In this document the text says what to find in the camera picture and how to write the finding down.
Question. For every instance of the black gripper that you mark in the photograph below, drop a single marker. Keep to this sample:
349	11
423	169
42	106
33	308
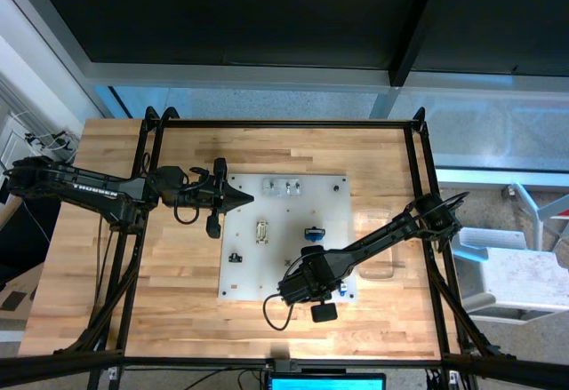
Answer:
323	313
202	196

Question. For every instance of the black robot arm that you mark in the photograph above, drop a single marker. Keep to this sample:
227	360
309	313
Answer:
382	234
89	188

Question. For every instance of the small blue fixture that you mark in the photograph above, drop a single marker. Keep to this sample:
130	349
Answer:
342	290

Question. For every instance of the clear stud block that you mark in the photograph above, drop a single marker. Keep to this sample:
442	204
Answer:
278	190

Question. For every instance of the grey connector housing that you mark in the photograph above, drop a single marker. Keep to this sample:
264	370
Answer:
263	232

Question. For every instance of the small black clamp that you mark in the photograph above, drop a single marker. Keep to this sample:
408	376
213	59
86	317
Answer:
234	257

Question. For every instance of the clear plastic tub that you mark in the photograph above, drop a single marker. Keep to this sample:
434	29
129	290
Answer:
378	271

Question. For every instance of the white board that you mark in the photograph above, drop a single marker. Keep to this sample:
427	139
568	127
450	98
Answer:
266	274

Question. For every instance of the blue laptop screen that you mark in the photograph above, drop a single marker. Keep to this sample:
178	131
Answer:
324	383

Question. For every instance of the white plastic stool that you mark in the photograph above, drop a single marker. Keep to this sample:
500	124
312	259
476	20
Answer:
520	274

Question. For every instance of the black case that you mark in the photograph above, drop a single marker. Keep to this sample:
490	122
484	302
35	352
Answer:
26	239

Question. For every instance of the cardboard box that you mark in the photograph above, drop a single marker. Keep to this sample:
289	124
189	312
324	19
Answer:
22	283

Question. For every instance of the blue connector mount block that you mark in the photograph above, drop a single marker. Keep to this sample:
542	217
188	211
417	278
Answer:
314	238

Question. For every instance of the black table frame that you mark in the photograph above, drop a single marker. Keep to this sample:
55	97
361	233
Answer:
284	124

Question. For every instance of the grey metal chair frame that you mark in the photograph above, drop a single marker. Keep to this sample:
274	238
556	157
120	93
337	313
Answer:
539	230

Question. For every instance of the black upright post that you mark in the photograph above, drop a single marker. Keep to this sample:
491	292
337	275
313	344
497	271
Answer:
415	26

